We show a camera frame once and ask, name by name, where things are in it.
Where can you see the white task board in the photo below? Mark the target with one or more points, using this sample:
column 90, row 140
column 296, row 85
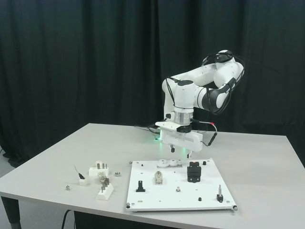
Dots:
column 166, row 198

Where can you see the white round peg holder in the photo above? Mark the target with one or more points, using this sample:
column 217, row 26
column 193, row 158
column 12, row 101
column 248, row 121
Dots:
column 93, row 172

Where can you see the white small gear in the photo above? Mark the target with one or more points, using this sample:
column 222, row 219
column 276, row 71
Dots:
column 179, row 163

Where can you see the black curtain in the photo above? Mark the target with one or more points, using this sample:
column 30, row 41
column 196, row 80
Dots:
column 71, row 59

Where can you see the flat white mount plate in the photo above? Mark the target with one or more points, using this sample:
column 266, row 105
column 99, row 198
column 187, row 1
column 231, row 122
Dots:
column 166, row 125

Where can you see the largest metal round peg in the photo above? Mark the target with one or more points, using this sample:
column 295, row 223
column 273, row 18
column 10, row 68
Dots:
column 219, row 190

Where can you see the medium metal square peg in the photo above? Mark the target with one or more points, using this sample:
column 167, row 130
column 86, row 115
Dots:
column 105, row 184

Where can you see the white waterproof plug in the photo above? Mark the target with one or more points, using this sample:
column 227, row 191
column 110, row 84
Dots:
column 101, row 177

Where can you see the black table leg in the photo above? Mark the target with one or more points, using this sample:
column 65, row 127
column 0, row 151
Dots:
column 10, row 212

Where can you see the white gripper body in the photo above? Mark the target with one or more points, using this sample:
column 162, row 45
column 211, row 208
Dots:
column 188, row 142

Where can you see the black band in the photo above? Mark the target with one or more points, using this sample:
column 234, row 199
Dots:
column 184, row 129

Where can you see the small white plug holder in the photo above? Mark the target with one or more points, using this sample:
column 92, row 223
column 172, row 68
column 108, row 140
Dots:
column 84, row 183

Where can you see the large metal square peg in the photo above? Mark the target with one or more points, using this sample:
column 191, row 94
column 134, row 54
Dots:
column 108, row 182

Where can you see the large metal round peg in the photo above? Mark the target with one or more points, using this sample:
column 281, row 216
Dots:
column 99, row 166

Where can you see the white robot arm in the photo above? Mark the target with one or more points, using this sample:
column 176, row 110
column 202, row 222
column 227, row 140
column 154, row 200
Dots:
column 205, row 74

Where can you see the metal bolt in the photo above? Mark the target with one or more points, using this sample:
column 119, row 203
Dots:
column 116, row 173

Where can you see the black D-SUB plug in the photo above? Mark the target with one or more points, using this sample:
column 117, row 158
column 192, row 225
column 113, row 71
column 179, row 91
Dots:
column 194, row 175

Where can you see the white square peg holder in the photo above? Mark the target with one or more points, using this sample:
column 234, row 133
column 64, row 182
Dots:
column 104, row 193

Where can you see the black USB plug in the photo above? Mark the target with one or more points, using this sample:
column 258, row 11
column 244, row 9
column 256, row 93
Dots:
column 140, row 187

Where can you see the white medium gear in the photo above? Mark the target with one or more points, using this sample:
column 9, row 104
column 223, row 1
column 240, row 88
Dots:
column 172, row 163

